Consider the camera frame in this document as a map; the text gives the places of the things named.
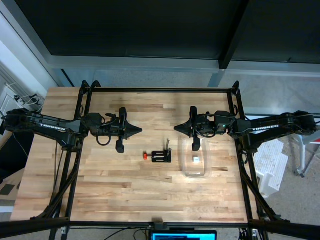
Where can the white stepped plastic stool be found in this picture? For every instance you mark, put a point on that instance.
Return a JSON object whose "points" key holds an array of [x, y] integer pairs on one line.
{"points": [[271, 165]]}

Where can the clear plastic container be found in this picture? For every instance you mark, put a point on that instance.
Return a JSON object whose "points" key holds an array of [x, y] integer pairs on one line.
{"points": [[197, 172]]}

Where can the black vise with orange knob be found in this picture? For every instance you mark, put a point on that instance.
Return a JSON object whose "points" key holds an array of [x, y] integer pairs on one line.
{"points": [[162, 157]]}

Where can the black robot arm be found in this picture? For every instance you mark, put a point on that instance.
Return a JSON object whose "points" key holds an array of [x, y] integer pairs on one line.
{"points": [[265, 128], [50, 125]]}

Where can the black curved frame bracket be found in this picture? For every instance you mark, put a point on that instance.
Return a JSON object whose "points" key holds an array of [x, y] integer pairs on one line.
{"points": [[236, 82], [95, 81], [84, 81]]}

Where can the black table-edge camera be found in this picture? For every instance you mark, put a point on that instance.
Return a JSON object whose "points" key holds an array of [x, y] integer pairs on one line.
{"points": [[158, 223]]}

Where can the laptop screen with blue edge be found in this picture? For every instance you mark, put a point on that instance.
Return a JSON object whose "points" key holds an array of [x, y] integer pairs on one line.
{"points": [[182, 236]]}

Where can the grey metal chair legs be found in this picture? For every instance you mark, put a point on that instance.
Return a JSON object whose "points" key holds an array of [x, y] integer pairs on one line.
{"points": [[301, 155]]}

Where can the small white block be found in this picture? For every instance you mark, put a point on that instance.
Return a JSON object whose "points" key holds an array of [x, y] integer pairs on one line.
{"points": [[196, 160]]}

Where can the black metal table frame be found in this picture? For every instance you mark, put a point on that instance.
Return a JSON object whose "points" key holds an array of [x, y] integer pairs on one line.
{"points": [[112, 224]]}

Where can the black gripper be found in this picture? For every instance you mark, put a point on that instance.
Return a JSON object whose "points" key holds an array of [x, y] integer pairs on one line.
{"points": [[197, 127], [121, 128]]}

